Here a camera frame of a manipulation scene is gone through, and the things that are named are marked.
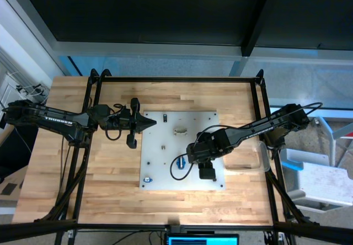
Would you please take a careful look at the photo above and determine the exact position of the blue round connector holder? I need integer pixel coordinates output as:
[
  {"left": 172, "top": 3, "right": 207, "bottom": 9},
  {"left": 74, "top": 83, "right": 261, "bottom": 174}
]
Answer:
[{"left": 175, "top": 156, "right": 188, "bottom": 172}]

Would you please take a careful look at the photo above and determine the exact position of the white step stool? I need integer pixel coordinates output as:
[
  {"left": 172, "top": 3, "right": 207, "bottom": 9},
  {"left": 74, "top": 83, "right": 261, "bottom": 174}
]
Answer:
[{"left": 285, "top": 148, "right": 351, "bottom": 212}]

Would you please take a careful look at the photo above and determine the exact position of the clear plastic tub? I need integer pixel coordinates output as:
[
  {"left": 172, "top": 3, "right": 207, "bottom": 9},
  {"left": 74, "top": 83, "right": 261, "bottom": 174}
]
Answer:
[{"left": 222, "top": 141, "right": 270, "bottom": 172}]

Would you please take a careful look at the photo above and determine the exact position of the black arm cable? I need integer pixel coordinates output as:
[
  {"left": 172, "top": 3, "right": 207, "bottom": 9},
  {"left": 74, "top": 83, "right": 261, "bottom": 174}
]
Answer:
[
  {"left": 105, "top": 128, "right": 122, "bottom": 142},
  {"left": 292, "top": 102, "right": 324, "bottom": 118},
  {"left": 169, "top": 152, "right": 195, "bottom": 181}
]

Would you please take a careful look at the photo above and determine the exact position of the laptop screen with blue edge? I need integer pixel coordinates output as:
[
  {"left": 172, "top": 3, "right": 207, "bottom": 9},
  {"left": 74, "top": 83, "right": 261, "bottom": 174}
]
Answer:
[{"left": 164, "top": 233, "right": 239, "bottom": 245}]

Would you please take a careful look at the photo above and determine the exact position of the black aluminium rig frame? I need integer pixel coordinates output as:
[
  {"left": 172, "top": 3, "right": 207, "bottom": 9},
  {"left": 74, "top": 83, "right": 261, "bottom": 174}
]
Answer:
[{"left": 0, "top": 68, "right": 353, "bottom": 245}]

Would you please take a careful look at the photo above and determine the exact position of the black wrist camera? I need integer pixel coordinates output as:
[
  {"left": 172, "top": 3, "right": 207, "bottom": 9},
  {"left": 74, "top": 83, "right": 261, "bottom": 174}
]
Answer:
[{"left": 120, "top": 109, "right": 131, "bottom": 127}]

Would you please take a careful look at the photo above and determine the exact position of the grey window frame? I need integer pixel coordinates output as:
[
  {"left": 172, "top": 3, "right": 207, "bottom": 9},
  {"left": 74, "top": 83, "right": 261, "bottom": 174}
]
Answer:
[{"left": 0, "top": 0, "right": 68, "bottom": 77}]

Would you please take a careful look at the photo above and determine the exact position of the black wall post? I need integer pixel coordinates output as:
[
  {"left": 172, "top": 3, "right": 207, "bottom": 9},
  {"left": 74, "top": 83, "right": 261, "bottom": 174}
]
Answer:
[{"left": 241, "top": 0, "right": 276, "bottom": 57}]

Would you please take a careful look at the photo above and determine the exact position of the white taskboard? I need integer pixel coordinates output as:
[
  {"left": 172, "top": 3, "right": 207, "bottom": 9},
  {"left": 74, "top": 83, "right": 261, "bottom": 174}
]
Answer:
[{"left": 140, "top": 110, "right": 226, "bottom": 191}]

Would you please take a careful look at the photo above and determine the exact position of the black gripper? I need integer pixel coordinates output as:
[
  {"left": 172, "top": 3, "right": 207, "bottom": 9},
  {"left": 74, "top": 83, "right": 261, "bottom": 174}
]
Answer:
[
  {"left": 126, "top": 98, "right": 157, "bottom": 150},
  {"left": 197, "top": 160, "right": 217, "bottom": 181}
]

